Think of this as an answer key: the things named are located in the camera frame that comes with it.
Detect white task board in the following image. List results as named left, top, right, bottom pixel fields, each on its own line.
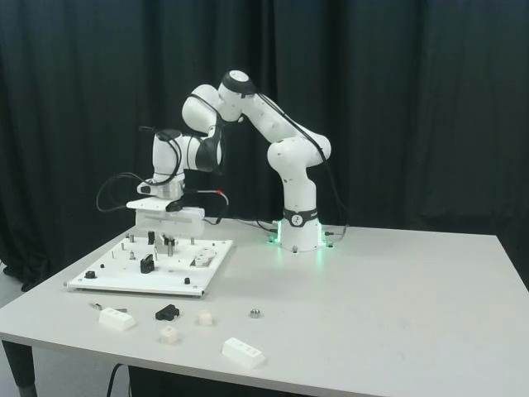
left=65, top=230, right=235, bottom=299

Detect black table leg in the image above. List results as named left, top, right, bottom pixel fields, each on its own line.
left=1, top=340, right=35, bottom=397

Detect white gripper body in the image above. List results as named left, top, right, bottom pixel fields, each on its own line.
left=135, top=208, right=206, bottom=239

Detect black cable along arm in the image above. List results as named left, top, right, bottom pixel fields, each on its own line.
left=188, top=91, right=350, bottom=242

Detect black curtains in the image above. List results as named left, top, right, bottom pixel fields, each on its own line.
left=0, top=0, right=529, bottom=293

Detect white three-hole peg holder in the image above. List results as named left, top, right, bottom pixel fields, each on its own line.
left=98, top=307, right=137, bottom=332
left=222, top=337, right=267, bottom=367

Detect white large gear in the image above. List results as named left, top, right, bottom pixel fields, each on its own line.
left=189, top=247, right=218, bottom=268

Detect black cable under table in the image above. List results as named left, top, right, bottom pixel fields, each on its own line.
left=108, top=362, right=130, bottom=397

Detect black looped gripper cable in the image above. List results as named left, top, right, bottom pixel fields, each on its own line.
left=96, top=173, right=145, bottom=213

